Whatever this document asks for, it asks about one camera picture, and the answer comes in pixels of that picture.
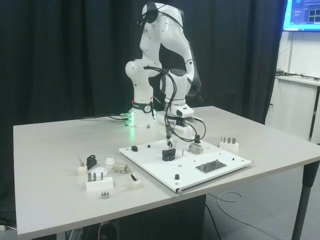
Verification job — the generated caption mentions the black looped camera cable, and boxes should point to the black looped camera cable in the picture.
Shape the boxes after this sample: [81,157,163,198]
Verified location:
[143,65,207,141]

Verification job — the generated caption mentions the black D-SUB plug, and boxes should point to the black D-SUB plug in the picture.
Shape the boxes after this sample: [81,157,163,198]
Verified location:
[86,154,98,169]

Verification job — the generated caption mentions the black curtain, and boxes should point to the black curtain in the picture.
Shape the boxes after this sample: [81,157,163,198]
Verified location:
[0,0,285,221]

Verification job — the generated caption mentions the black base cable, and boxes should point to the black base cable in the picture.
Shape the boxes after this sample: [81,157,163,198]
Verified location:
[83,113,131,123]

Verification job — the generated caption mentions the black table leg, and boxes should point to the black table leg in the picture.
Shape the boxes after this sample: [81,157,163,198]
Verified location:
[291,161,319,240]

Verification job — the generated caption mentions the grey floor cable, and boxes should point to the grey floor cable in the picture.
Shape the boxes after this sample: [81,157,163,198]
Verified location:
[215,191,320,240]

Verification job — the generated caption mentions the black floor cable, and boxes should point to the black floor cable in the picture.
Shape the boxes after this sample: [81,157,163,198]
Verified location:
[204,204,222,240]

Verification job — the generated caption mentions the white task board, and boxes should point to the white task board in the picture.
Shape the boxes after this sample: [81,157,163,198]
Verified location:
[118,134,255,194]

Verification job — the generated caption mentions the white round peg holder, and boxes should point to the white round peg holder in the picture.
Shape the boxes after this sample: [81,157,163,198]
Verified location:
[219,141,240,152]

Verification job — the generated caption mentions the white square peg holder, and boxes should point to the white square peg holder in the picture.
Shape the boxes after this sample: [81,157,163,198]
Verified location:
[85,176,115,192]

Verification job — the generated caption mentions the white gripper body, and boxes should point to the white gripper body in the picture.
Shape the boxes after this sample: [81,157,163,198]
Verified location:
[159,122,195,146]

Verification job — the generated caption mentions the black cabinet cable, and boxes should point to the black cabinet cable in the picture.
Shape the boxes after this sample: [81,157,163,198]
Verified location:
[274,70,320,81]

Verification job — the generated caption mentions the blue screen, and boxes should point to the blue screen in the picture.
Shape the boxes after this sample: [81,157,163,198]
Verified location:
[282,0,320,32]

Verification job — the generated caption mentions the white large gear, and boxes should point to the white large gear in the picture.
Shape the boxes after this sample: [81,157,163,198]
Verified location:
[90,166,109,179]

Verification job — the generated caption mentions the white cabinet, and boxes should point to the white cabinet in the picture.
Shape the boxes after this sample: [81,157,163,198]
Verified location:
[264,74,320,145]

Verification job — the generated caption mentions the beige waterproof plug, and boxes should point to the beige waterproof plug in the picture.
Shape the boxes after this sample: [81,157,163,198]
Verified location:
[111,162,130,174]

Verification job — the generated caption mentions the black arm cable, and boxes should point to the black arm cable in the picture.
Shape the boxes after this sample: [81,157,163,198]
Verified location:
[136,1,203,102]

